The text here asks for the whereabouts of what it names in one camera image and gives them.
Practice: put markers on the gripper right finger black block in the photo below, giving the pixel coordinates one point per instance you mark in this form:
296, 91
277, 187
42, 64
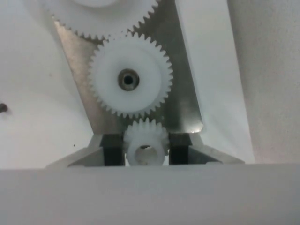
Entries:
179, 150

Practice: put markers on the gripper left finger black block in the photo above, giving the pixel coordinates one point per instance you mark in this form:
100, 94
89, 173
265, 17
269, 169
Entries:
112, 150

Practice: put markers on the white small gear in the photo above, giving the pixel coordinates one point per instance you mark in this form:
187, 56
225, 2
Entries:
140, 138

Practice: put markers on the white medium gear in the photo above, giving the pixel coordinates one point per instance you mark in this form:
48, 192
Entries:
110, 93

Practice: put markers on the white large gear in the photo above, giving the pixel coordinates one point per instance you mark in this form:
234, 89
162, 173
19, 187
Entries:
105, 18

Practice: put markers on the white task board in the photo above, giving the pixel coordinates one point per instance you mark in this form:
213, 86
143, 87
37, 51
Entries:
28, 70

